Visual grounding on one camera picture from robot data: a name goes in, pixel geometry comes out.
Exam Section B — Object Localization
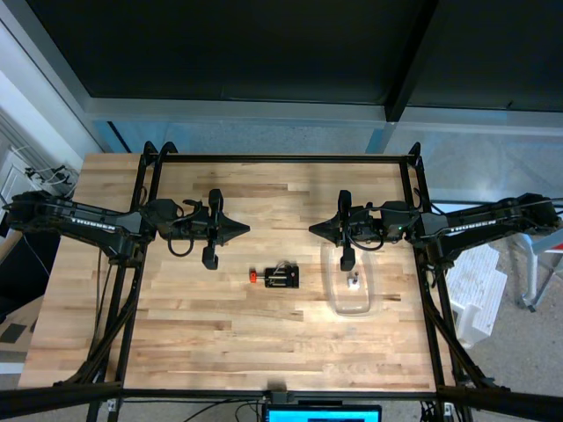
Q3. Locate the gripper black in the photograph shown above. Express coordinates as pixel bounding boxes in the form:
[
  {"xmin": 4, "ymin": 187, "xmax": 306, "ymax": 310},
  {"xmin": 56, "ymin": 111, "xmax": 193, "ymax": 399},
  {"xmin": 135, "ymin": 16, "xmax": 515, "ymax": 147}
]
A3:
[
  {"xmin": 308, "ymin": 189, "xmax": 384, "ymax": 272},
  {"xmin": 184, "ymin": 189, "xmax": 251, "ymax": 271}
]

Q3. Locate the black vise with red knob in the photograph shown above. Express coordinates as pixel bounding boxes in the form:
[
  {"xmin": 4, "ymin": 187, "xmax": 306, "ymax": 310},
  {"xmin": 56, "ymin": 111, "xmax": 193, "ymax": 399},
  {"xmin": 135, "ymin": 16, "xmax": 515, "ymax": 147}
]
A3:
[{"xmin": 248, "ymin": 265, "xmax": 302, "ymax": 290}]

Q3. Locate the clear plastic tub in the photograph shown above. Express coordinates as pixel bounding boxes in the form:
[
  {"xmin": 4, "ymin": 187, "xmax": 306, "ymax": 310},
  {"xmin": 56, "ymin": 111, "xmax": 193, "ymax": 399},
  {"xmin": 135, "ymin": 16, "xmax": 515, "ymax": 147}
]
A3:
[{"xmin": 320, "ymin": 240, "xmax": 381, "ymax": 318}]

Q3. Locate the white foam packing piece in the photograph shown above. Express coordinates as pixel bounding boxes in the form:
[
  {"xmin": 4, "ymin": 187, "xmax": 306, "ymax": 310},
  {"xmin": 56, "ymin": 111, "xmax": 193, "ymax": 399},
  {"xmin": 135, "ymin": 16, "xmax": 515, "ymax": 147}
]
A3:
[{"xmin": 444, "ymin": 244, "xmax": 509, "ymax": 351}]

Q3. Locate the laptop with blue screen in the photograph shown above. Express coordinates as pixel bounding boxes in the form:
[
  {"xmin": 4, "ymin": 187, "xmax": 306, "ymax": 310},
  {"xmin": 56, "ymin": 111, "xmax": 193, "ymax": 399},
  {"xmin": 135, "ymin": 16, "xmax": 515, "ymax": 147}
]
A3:
[{"xmin": 262, "ymin": 404, "xmax": 383, "ymax": 422}]

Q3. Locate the black bulky case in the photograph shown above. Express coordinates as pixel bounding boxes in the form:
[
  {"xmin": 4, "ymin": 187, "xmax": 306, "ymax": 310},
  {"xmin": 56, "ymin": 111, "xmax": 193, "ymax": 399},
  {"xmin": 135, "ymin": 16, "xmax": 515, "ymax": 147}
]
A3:
[{"xmin": 0, "ymin": 228, "xmax": 61, "ymax": 324}]

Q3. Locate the brown cardboard box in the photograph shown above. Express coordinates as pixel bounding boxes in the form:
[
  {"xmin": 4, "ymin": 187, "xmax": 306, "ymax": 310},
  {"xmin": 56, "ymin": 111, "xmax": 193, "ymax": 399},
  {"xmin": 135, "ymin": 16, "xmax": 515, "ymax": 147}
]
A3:
[{"xmin": 0, "ymin": 293, "xmax": 45, "ymax": 353}]

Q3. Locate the red and white object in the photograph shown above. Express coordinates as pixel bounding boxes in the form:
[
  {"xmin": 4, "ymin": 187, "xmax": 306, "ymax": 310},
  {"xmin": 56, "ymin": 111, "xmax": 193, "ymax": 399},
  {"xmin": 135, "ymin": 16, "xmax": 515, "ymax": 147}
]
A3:
[{"xmin": 544, "ymin": 228, "xmax": 563, "ymax": 256}]

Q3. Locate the black flat pad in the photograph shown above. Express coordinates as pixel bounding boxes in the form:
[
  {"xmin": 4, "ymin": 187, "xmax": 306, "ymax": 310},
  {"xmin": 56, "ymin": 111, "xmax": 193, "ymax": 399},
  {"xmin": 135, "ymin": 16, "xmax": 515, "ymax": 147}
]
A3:
[{"xmin": 0, "ymin": 323, "xmax": 26, "ymax": 345}]

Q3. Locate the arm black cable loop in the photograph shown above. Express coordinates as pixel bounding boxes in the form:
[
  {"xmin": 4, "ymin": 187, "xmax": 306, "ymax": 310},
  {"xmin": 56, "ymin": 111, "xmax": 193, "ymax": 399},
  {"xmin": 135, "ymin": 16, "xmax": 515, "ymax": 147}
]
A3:
[
  {"xmin": 343, "ymin": 201, "xmax": 386, "ymax": 252},
  {"xmin": 166, "ymin": 236, "xmax": 195, "ymax": 258}
]

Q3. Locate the braided black-white cable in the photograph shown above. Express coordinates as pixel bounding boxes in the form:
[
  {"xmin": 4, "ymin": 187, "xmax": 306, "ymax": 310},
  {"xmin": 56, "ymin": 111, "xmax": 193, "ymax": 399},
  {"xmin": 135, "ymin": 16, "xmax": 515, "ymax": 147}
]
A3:
[{"xmin": 270, "ymin": 260, "xmax": 295, "ymax": 280}]

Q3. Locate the black aluminium frame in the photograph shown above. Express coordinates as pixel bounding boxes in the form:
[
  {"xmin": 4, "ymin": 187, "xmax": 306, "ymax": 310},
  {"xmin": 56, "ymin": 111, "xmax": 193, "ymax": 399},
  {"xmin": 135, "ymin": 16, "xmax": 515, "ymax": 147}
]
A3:
[{"xmin": 0, "ymin": 140, "xmax": 563, "ymax": 422}]

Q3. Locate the black vertical post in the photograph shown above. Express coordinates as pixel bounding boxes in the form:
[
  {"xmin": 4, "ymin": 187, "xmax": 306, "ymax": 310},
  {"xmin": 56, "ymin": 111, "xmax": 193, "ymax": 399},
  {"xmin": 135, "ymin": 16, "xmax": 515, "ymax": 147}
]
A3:
[{"xmin": 384, "ymin": 0, "xmax": 441, "ymax": 123}]

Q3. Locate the black and white cable bundle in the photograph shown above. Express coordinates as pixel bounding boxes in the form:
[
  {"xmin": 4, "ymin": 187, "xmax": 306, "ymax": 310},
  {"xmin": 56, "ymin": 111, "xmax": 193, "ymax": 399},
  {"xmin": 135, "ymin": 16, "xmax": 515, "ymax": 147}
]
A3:
[{"xmin": 21, "ymin": 163, "xmax": 75, "ymax": 186}]

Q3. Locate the grey metal chair frame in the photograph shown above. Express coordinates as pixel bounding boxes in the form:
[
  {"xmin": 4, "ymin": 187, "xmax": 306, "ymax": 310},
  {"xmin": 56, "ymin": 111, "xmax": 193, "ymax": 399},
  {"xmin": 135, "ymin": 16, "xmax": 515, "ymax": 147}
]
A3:
[{"xmin": 512, "ymin": 232, "xmax": 563, "ymax": 314}]

